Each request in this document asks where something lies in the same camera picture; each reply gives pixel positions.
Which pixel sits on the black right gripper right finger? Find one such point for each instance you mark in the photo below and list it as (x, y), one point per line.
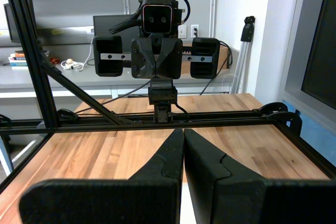
(262, 203)

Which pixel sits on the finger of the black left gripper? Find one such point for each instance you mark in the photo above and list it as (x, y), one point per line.
(143, 61)
(170, 61)

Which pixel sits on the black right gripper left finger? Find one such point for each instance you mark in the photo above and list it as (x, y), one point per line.
(105, 200)

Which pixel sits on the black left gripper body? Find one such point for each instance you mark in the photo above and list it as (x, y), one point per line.
(109, 69)

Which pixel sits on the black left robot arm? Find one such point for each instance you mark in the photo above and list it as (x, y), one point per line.
(162, 93)

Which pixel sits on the grey desk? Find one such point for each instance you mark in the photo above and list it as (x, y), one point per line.
(105, 82)

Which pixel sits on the black computer monitor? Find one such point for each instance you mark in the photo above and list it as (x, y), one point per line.
(102, 27)
(9, 22)

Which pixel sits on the white task board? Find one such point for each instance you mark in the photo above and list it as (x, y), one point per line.
(187, 208)

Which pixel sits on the black and silver tripod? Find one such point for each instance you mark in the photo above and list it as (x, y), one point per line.
(248, 32)

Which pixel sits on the stack of books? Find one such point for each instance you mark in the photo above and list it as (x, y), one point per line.
(17, 61)

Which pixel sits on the white wall outlet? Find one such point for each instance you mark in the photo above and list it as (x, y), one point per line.
(195, 31)
(183, 31)

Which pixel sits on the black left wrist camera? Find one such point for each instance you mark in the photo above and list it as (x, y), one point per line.
(157, 19)

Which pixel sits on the black metal frame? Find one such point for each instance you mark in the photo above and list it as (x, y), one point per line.
(30, 51)

